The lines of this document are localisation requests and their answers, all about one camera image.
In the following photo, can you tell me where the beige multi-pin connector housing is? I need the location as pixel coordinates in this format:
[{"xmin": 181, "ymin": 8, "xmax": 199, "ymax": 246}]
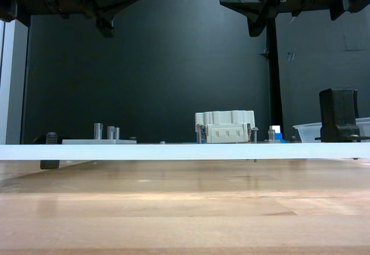
[{"xmin": 194, "ymin": 109, "xmax": 256, "ymax": 144}]

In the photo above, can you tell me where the small blue white connector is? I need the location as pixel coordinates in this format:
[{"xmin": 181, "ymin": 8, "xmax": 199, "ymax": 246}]
[{"xmin": 269, "ymin": 124, "xmax": 283, "ymax": 143}]

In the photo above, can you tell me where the black USB socket housing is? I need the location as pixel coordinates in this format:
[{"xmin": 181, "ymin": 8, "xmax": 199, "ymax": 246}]
[{"xmin": 314, "ymin": 88, "xmax": 370, "ymax": 142}]

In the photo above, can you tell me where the clear plastic tub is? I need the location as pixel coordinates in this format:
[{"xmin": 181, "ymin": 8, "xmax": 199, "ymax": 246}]
[{"xmin": 292, "ymin": 117, "xmax": 370, "ymax": 143}]

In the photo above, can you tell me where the grey metal plate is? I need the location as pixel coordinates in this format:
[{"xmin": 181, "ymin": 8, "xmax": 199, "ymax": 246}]
[{"xmin": 62, "ymin": 138, "xmax": 137, "ymax": 145}]

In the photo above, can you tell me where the large black standoff bolt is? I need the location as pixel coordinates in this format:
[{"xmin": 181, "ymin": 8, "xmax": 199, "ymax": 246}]
[{"xmin": 39, "ymin": 132, "xmax": 61, "ymax": 170}]

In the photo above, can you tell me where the white task board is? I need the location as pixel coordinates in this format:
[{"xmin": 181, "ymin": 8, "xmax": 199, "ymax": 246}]
[{"xmin": 0, "ymin": 142, "xmax": 370, "ymax": 162}]

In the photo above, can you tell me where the black wall post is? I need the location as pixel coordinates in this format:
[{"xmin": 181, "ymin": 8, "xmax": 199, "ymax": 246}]
[{"xmin": 260, "ymin": 14, "xmax": 283, "ymax": 140}]

